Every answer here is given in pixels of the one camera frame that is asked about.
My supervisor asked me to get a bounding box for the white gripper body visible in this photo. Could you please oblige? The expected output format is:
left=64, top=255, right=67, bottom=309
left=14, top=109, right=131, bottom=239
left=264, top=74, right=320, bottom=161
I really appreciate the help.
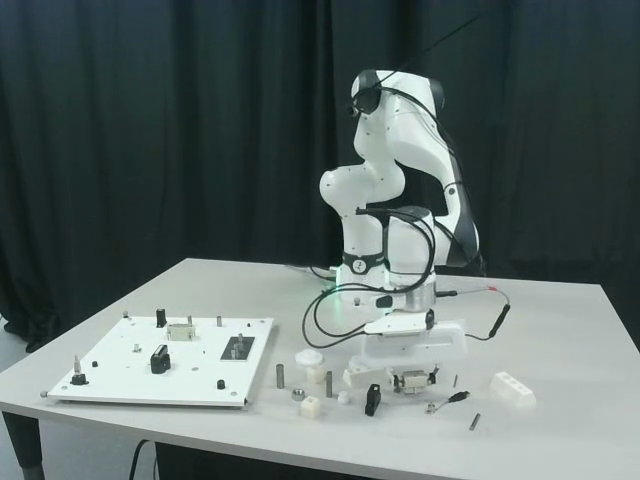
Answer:
left=356, top=319, right=470, bottom=375

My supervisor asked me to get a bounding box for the white task board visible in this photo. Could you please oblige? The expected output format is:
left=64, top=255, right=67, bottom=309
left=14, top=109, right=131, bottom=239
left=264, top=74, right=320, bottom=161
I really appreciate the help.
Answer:
left=41, top=314, right=278, bottom=412

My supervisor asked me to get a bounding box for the black D-SUB plug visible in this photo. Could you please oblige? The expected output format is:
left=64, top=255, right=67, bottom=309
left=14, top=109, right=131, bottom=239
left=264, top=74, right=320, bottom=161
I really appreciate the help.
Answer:
left=149, top=344, right=172, bottom=376

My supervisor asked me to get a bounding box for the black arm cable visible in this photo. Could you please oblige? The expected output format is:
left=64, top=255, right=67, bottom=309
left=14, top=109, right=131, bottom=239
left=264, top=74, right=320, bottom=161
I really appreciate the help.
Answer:
left=349, top=17, right=482, bottom=271

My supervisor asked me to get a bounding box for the dark grey table leg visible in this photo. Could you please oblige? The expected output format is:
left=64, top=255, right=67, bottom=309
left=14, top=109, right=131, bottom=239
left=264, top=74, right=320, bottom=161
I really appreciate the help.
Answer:
left=0, top=412, right=45, bottom=480

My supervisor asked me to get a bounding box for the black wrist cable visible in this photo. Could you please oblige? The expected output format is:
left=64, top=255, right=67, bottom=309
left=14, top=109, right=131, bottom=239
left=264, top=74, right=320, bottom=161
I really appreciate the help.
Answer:
left=301, top=206, right=442, bottom=350

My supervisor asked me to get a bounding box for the thin black rod on wire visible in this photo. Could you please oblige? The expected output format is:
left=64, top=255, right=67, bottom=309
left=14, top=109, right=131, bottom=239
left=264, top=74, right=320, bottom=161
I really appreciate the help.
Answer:
left=435, top=284, right=513, bottom=344

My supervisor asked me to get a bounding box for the black box under table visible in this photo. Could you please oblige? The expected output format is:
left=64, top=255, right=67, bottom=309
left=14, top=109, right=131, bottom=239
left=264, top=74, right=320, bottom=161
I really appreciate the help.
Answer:
left=149, top=438, right=640, bottom=480

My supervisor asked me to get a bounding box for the black floor cable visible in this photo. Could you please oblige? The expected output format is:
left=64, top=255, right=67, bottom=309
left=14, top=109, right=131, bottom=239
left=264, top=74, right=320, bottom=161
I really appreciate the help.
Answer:
left=130, top=438, right=157, bottom=480

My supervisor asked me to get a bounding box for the black curtain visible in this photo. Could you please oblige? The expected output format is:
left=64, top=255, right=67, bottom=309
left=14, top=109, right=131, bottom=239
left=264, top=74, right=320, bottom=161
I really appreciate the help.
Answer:
left=0, top=0, right=640, bottom=354

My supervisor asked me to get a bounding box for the white block holder with holes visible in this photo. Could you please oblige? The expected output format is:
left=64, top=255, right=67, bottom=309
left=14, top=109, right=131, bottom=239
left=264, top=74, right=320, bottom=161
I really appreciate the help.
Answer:
left=489, top=371, right=538, bottom=409

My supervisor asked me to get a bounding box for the small black cabled plug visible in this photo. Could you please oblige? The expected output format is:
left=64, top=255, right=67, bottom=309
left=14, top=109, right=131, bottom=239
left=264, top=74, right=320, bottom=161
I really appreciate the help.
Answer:
left=424, top=389, right=472, bottom=416

